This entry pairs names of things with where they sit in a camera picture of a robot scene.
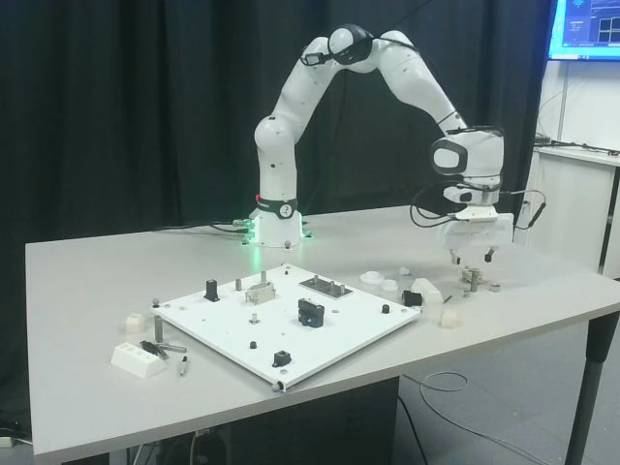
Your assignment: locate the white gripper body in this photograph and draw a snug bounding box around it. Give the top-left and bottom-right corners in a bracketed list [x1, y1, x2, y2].
[437, 211, 514, 254]

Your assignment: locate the white long plug holder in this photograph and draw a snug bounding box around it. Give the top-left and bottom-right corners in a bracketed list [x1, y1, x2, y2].
[411, 276, 445, 304]

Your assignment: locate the white cabinet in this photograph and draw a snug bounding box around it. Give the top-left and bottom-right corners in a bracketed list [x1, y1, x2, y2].
[511, 144, 620, 281]

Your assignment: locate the dark grey table leg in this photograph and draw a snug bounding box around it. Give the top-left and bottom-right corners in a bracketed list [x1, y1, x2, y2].
[565, 309, 620, 465]

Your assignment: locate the white task board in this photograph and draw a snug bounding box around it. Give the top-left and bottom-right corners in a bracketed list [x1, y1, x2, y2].
[147, 263, 421, 393]

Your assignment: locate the blue screen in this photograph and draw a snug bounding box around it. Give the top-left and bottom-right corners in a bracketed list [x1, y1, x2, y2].
[548, 0, 620, 62]

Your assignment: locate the white holder with holes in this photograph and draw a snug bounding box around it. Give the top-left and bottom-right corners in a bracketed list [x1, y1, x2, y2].
[109, 341, 167, 380]

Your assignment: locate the black curtain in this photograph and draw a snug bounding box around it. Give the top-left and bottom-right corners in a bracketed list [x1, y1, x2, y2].
[0, 0, 558, 427]

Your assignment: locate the grey floor cable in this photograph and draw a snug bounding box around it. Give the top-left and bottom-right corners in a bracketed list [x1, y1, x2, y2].
[418, 370, 585, 465]

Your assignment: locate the thin black cable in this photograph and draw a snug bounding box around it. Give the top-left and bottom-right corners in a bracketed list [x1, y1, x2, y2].
[533, 136, 620, 158]

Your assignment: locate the black base cable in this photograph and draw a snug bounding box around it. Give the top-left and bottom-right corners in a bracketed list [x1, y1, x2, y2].
[163, 218, 258, 239]

